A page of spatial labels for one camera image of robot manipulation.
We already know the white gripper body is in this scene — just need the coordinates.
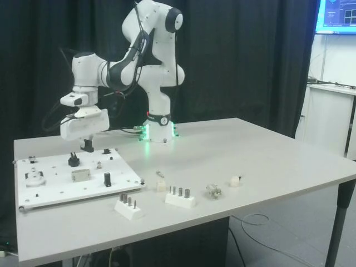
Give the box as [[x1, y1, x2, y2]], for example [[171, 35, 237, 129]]
[[60, 108, 110, 141]]

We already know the black D-SUB plug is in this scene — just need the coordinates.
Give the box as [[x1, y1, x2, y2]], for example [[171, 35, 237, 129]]
[[80, 138, 95, 153]]

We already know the flat white mounting plate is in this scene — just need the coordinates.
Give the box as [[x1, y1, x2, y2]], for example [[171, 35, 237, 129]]
[[72, 107, 101, 118]]

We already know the small white sensor box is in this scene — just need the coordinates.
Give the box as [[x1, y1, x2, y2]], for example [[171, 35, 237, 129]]
[[60, 93, 89, 107]]

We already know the white task board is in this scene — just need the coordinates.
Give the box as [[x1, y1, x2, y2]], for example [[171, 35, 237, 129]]
[[13, 147, 147, 214]]

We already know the white large gear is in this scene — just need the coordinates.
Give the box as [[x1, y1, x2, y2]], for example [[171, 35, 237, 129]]
[[25, 176, 47, 187]]

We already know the white square peg holder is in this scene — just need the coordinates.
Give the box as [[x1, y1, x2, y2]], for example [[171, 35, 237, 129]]
[[114, 199, 145, 221]]

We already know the white round peg holder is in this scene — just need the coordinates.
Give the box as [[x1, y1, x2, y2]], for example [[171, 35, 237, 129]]
[[164, 191, 197, 209]]

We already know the metal rectangular waterproof plug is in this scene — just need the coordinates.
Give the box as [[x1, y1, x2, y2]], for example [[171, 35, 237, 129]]
[[205, 183, 223, 200]]

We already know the black curtain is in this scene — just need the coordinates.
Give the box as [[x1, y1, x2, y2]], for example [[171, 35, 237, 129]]
[[0, 0, 320, 195]]

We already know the white cabinet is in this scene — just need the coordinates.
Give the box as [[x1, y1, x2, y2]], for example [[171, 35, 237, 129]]
[[294, 82, 356, 161]]

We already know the black table leg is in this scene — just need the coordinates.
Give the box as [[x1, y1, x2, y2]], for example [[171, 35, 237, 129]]
[[325, 186, 353, 267]]

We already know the blue screen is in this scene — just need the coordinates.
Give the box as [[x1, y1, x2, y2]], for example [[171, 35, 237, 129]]
[[315, 0, 356, 36]]

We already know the black base cable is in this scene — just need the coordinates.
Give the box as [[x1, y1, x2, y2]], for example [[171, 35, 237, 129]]
[[96, 126, 146, 136]]

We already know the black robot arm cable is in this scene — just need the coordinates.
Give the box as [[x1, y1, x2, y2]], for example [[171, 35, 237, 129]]
[[41, 0, 180, 131]]

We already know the grey floor cable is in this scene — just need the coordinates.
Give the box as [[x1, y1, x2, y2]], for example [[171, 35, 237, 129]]
[[230, 212, 334, 267]]

